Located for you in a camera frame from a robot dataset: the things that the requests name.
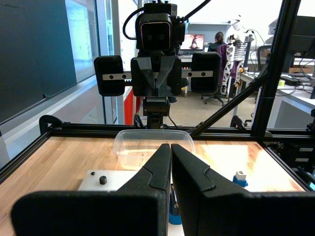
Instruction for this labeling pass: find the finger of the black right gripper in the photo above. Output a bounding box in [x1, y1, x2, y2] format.
[131, 57, 157, 97]
[155, 56, 183, 97]

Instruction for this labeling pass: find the purple jacket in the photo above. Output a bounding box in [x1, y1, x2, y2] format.
[216, 43, 231, 87]

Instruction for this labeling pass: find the white desk lamp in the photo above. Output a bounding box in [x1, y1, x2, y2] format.
[230, 14, 247, 42]

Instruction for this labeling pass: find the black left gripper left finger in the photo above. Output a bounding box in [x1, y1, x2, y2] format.
[11, 144, 172, 236]

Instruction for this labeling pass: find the black corner clamp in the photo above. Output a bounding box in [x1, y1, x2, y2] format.
[230, 115, 246, 130]
[38, 115, 64, 135]

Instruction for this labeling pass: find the black frame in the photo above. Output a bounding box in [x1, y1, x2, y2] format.
[0, 0, 315, 194]

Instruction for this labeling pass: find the white desk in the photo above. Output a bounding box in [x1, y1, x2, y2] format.
[181, 54, 193, 98]

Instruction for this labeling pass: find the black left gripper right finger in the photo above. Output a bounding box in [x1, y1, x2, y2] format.
[171, 144, 315, 236]

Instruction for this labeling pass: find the black control box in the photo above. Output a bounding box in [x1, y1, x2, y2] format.
[290, 141, 315, 173]

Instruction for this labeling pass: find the white board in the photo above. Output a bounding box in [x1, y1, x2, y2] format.
[78, 169, 307, 236]

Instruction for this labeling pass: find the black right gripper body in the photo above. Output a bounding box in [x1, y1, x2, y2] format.
[94, 50, 221, 96]

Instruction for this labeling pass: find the striped cloth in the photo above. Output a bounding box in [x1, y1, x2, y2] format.
[233, 40, 248, 61]

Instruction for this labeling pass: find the black monitor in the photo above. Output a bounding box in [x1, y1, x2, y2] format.
[285, 16, 315, 59]

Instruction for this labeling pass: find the white wall shelf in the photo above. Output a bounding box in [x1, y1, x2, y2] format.
[188, 22, 238, 34]

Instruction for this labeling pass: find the monitor showing red tree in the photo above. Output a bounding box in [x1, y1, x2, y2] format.
[184, 33, 205, 51]

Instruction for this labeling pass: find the black office chair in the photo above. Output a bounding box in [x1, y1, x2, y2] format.
[200, 44, 232, 107]

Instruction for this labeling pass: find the red panel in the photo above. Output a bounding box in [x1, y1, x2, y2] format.
[124, 86, 141, 125]

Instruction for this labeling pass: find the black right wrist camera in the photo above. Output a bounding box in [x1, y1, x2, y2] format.
[136, 13, 173, 52]

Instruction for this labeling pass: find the clear plastic tub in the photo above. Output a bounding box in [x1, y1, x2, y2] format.
[112, 129, 196, 172]

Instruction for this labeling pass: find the white connector on blue mount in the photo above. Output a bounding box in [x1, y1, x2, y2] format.
[232, 171, 249, 188]

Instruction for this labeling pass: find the white workbench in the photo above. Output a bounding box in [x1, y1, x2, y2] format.
[240, 71, 315, 128]

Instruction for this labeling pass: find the white lattice structure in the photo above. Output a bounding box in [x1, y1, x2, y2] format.
[220, 43, 245, 96]

